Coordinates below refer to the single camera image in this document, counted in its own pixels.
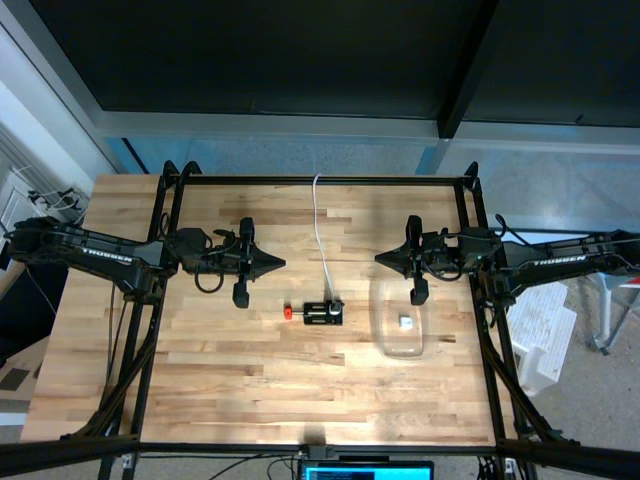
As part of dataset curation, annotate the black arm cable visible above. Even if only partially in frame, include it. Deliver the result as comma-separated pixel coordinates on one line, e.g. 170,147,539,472
439,213,531,249
193,227,240,295

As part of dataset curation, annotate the black aluminium frame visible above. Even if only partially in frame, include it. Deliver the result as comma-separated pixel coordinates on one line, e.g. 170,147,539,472
0,159,640,480

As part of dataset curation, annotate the clear plastic tub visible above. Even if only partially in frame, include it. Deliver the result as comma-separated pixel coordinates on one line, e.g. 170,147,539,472
370,278,432,360

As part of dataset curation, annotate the white receptacle cord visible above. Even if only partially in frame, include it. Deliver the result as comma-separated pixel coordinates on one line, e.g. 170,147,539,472
311,173,337,304

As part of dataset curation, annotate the white step stool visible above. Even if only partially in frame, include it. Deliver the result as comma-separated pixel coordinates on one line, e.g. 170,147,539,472
507,284,581,397

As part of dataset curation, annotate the laptop screen with blue edge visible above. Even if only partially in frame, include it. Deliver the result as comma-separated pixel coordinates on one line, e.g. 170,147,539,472
298,459,435,480

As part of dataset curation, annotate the black table-level camera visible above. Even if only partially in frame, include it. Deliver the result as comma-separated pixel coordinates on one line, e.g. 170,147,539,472
299,440,332,460

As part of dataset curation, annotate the grey metal stand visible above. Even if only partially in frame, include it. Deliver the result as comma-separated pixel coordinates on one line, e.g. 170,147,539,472
585,272,640,357

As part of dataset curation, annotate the brown cardboard box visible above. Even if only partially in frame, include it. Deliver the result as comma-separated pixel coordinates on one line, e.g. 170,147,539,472
0,334,51,401

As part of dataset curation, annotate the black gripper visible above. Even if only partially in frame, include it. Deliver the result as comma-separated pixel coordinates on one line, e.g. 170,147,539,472
209,217,287,308
373,216,461,306

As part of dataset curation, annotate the black vise clamp, orange knob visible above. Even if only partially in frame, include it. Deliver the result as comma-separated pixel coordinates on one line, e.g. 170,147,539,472
283,299,346,326

